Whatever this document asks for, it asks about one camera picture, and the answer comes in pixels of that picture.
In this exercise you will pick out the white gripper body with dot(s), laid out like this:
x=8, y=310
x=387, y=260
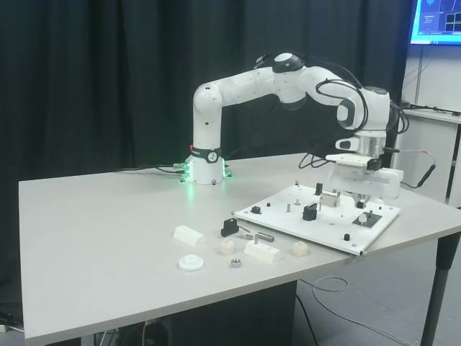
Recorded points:
x=387, y=182

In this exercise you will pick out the white small gear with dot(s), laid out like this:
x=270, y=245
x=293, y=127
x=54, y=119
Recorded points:
x=363, y=218

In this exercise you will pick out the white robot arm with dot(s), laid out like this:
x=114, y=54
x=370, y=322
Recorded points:
x=248, y=84

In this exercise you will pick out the white large gear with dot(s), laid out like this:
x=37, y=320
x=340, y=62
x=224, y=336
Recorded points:
x=191, y=263

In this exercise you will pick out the thin black rod red tag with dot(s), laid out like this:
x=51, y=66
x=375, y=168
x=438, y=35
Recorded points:
x=428, y=174

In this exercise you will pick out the black block plug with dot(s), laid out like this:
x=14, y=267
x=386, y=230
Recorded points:
x=309, y=212

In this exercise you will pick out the white cabinet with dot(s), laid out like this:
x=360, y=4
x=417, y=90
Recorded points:
x=432, y=144

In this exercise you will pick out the small cream block holder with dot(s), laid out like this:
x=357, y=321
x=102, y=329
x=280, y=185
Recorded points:
x=227, y=248
x=300, y=249

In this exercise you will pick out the white task board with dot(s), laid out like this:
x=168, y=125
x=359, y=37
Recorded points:
x=288, y=225

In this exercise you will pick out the metal cylinder plug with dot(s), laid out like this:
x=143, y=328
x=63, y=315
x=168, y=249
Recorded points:
x=266, y=238

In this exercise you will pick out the grey table leg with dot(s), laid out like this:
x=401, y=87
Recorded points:
x=442, y=284

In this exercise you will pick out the black D-SUB plug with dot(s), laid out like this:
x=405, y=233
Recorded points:
x=229, y=227

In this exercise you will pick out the metal bolt nut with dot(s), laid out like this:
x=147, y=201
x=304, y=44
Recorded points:
x=235, y=262

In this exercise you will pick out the blue screen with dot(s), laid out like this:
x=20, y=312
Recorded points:
x=437, y=21

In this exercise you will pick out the white empty peg holder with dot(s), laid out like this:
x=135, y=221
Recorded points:
x=189, y=236

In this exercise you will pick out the black curtains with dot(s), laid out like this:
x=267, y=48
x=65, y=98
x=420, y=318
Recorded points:
x=90, y=72

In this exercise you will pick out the white power strip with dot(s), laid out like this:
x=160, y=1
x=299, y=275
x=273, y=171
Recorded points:
x=3, y=328

